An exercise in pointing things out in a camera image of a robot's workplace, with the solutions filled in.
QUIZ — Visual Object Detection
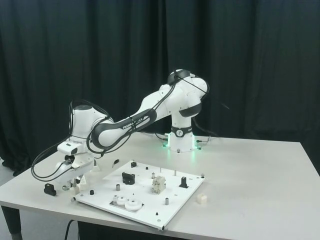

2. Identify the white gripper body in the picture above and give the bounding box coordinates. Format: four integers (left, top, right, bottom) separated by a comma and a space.
50, 159, 95, 187

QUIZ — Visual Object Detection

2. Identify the black D-SUB plug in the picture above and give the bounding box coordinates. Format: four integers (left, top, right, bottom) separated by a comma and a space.
43, 183, 60, 198

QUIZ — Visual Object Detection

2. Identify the dark table leg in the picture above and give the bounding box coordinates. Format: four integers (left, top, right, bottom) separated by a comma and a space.
0, 205, 21, 240

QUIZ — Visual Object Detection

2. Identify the white large gear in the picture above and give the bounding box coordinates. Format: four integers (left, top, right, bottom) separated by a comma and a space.
124, 198, 144, 211

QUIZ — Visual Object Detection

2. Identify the white task board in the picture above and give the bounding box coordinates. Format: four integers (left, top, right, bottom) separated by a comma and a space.
72, 159, 207, 230

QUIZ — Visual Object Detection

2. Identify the black curtain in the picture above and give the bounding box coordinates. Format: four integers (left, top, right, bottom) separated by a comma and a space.
0, 0, 320, 176

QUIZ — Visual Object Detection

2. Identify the white block holder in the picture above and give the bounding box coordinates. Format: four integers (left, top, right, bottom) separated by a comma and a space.
195, 193, 209, 205

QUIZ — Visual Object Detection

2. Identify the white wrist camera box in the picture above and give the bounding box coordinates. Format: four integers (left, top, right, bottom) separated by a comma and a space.
57, 141, 79, 155

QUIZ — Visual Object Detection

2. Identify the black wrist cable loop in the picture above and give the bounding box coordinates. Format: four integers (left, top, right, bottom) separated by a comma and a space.
30, 142, 76, 182

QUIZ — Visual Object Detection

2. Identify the black cable under table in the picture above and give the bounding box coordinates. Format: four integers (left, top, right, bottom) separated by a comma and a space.
65, 219, 76, 240

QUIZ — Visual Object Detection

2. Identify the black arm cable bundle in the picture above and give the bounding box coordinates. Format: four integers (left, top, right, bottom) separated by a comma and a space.
69, 70, 210, 154

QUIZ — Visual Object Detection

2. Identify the black base cable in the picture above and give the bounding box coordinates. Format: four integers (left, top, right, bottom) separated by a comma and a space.
194, 135, 217, 145

